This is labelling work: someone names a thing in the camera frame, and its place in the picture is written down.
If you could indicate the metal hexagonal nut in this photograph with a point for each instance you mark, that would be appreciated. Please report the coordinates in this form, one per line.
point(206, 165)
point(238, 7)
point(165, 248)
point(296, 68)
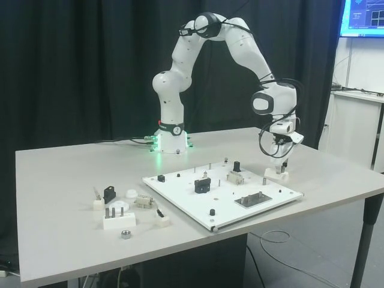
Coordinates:
point(125, 234)

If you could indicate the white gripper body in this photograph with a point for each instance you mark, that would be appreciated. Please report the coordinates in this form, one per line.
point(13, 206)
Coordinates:
point(280, 154)

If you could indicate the white power strip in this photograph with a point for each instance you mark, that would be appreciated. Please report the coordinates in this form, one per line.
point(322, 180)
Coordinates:
point(2, 273)

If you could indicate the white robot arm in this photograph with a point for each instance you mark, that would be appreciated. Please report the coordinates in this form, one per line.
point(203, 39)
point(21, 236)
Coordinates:
point(249, 57)

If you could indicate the white holder with black plug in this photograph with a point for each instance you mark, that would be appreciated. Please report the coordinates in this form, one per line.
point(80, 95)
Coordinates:
point(163, 222)

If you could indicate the black D-SUB plug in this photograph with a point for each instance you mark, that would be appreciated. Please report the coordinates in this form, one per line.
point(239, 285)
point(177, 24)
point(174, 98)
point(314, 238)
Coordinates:
point(109, 194)

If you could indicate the blue screen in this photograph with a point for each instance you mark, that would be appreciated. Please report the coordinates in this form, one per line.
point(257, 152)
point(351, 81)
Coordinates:
point(364, 18)

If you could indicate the metal square peg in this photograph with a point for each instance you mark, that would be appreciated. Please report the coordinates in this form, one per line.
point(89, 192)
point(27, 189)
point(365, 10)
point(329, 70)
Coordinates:
point(107, 213)
point(113, 213)

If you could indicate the white holder with thin plug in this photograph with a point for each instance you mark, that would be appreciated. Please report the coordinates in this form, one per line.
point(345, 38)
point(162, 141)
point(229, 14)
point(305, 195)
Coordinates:
point(98, 204)

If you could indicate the white task board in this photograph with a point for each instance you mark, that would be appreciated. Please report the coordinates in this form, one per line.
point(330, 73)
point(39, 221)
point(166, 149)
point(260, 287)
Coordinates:
point(186, 195)

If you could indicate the black table leg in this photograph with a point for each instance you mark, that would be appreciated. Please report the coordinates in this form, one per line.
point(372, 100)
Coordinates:
point(367, 240)

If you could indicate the long white peg holder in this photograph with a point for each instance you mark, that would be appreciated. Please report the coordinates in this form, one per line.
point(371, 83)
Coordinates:
point(120, 223)

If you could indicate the small white peg holder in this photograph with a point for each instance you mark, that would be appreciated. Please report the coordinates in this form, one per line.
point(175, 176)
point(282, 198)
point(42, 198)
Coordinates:
point(274, 175)

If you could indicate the beige rectangular plug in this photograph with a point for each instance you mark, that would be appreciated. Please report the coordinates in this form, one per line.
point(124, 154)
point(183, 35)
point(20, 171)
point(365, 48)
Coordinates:
point(143, 201)

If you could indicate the white large gear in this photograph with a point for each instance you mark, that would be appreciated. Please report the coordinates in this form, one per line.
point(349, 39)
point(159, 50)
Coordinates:
point(117, 206)

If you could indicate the white cabinet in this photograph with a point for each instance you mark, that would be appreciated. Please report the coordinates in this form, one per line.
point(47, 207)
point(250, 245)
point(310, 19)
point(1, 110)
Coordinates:
point(351, 129)

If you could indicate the black curtain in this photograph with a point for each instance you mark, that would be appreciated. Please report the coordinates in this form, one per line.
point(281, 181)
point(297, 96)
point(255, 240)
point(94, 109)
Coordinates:
point(75, 66)

